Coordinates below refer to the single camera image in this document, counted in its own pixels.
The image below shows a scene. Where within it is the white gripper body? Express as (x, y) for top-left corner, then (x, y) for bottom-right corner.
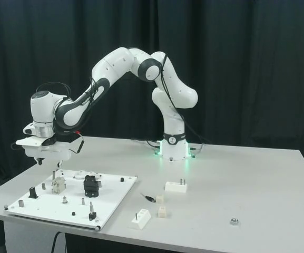
(22, 141), (72, 162)

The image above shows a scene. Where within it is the white square peg holder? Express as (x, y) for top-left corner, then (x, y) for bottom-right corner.
(131, 208), (152, 231)

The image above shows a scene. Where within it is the white round peg holder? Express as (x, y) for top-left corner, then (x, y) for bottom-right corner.
(164, 181), (189, 193)

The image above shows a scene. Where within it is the beige connector block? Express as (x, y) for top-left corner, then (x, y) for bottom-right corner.
(51, 177), (67, 194)

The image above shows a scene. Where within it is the black D-SUB plug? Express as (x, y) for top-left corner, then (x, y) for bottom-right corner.
(83, 174), (101, 199)

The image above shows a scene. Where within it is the white task board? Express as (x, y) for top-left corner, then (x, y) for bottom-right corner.
(3, 168), (139, 233)

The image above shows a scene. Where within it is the black USB plug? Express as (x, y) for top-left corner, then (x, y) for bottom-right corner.
(140, 193), (156, 203)

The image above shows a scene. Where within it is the black curtain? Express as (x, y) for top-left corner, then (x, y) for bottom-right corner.
(0, 0), (304, 185)

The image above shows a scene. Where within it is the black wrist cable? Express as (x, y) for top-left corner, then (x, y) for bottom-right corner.
(34, 81), (72, 102)

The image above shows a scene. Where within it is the black floor cable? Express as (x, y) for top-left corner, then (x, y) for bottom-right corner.
(52, 231), (66, 253)

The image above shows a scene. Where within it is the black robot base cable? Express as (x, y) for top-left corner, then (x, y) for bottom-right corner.
(130, 138), (163, 149)
(189, 143), (207, 153)

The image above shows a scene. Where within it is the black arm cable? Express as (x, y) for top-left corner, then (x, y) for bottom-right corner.
(160, 52), (208, 149)

